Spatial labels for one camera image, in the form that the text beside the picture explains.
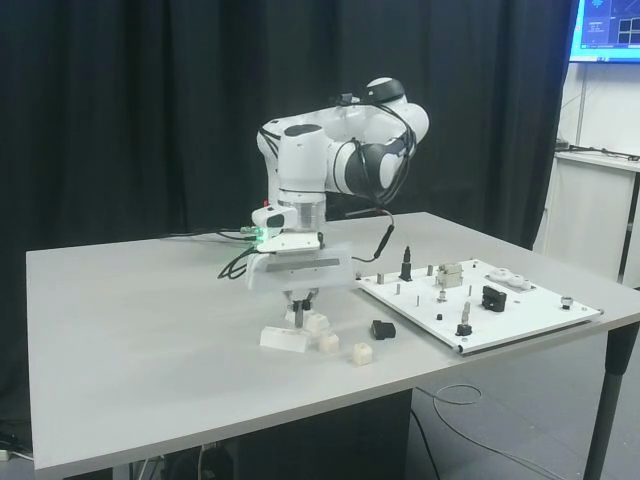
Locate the black D-SUB plug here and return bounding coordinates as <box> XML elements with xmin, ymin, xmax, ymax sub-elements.
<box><xmin>370</xmin><ymin>319</ymin><xmax>398</xmax><ymax>342</ymax></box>

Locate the black camera cable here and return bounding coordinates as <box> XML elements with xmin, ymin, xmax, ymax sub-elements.
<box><xmin>217</xmin><ymin>249</ymin><xmax>264</xmax><ymax>282</ymax></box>

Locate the blue screen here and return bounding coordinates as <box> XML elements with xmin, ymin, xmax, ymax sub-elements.
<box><xmin>568</xmin><ymin>0</ymin><xmax>640</xmax><ymax>65</ymax></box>

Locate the black curtain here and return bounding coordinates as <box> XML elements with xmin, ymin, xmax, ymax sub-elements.
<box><xmin>0</xmin><ymin>0</ymin><xmax>574</xmax><ymax>446</ymax></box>

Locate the small white plug holder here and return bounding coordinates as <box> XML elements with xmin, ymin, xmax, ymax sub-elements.
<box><xmin>348</xmin><ymin>342</ymin><xmax>376</xmax><ymax>367</ymax></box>
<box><xmin>314</xmin><ymin>332</ymin><xmax>342</xmax><ymax>355</ymax></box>

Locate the grey floor cable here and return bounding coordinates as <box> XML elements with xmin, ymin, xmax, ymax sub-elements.
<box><xmin>432</xmin><ymin>383</ymin><xmax>601</xmax><ymax>480</ymax></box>

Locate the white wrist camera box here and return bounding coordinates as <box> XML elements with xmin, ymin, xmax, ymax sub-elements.
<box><xmin>251</xmin><ymin>203</ymin><xmax>300</xmax><ymax>235</ymax></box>

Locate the thin black rod on wire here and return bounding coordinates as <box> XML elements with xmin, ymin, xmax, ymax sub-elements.
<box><xmin>352</xmin><ymin>207</ymin><xmax>396</xmax><ymax>263</ymax></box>

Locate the white task board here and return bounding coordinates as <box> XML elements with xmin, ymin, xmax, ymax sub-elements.
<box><xmin>353</xmin><ymin>257</ymin><xmax>604</xmax><ymax>357</ymax></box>

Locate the black base cable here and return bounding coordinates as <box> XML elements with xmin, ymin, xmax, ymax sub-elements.
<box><xmin>164</xmin><ymin>227</ymin><xmax>252</xmax><ymax>241</ymax></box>

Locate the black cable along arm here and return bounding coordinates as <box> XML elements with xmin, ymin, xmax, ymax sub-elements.
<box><xmin>338</xmin><ymin>89</ymin><xmax>419</xmax><ymax>207</ymax></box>

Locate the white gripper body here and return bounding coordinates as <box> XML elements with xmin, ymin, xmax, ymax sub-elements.
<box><xmin>244</xmin><ymin>243</ymin><xmax>358</xmax><ymax>293</ymax></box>

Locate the white peg holder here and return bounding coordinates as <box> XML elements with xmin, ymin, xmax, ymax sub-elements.
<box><xmin>284</xmin><ymin>307</ymin><xmax>330</xmax><ymax>335</ymax></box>
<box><xmin>258</xmin><ymin>324</ymin><xmax>310</xmax><ymax>354</ymax></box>

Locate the black upright plug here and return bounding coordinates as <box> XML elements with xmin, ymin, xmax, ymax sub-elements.
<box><xmin>398</xmin><ymin>232</ymin><xmax>415</xmax><ymax>284</ymax></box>

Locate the black table leg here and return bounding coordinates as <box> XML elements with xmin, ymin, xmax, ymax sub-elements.
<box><xmin>583</xmin><ymin>319</ymin><xmax>627</xmax><ymax>480</ymax></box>

